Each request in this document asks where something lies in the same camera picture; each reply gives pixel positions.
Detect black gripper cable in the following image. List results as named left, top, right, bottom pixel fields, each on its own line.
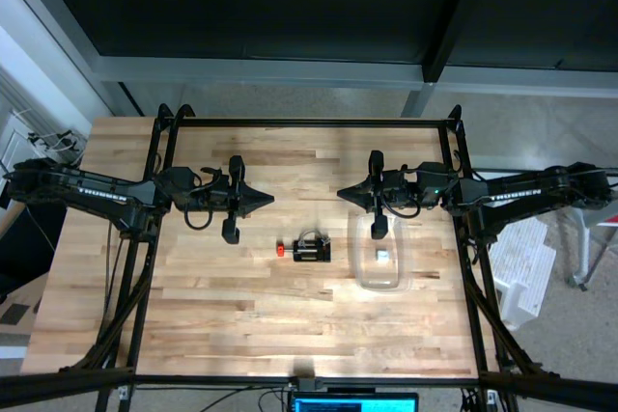
left=381, top=197, right=422, bottom=220
left=184, top=206, right=214, bottom=232

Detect grey metal window frame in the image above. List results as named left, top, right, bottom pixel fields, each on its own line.
left=0, top=0, right=618, bottom=119

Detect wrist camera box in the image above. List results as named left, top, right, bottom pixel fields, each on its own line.
left=154, top=166, right=197, bottom=208
left=415, top=162, right=458, bottom=208

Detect grey metal chair frame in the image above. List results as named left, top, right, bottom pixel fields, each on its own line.
left=554, top=208, right=618, bottom=292

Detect white plastic step stool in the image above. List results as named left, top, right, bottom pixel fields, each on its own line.
left=487, top=216, right=557, bottom=332

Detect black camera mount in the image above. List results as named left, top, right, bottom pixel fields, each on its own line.
left=288, top=371, right=323, bottom=392

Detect laptop screen with blue edge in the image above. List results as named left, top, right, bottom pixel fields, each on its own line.
left=288, top=391, right=420, bottom=412

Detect clear plastic tub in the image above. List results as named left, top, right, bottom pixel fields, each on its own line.
left=348, top=211, right=412, bottom=294

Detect black and white cables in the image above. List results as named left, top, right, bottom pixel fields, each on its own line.
left=26, top=129, right=83, bottom=153

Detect black metal frame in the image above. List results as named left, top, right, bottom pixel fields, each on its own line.
left=0, top=102, right=618, bottom=412

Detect brown cardboard box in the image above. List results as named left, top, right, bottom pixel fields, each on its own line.
left=0, top=270, right=49, bottom=336

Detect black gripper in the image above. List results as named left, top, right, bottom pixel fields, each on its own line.
left=211, top=154, right=275, bottom=245
left=336, top=150, right=411, bottom=240

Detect black vertical post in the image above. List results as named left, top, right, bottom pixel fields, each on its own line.
left=422, top=0, right=484, bottom=84

